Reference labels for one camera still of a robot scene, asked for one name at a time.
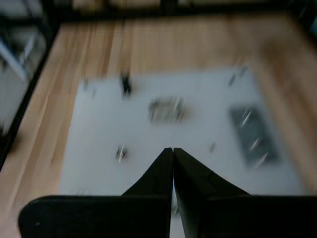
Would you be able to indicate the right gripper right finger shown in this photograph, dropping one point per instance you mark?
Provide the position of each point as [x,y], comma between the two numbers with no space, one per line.
[223,213]

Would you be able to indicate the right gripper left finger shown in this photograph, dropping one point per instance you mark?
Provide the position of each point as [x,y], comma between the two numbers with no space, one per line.
[138,213]

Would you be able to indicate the beige many-pin connector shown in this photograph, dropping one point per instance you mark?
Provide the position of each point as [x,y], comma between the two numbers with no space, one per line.
[166,109]

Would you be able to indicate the short steel peg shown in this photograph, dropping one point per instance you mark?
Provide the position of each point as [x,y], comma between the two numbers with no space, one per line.
[121,152]

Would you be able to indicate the white task board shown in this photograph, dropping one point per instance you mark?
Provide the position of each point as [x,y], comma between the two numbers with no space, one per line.
[158,134]

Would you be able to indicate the black block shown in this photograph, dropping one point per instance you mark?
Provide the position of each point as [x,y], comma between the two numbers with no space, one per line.
[125,83]

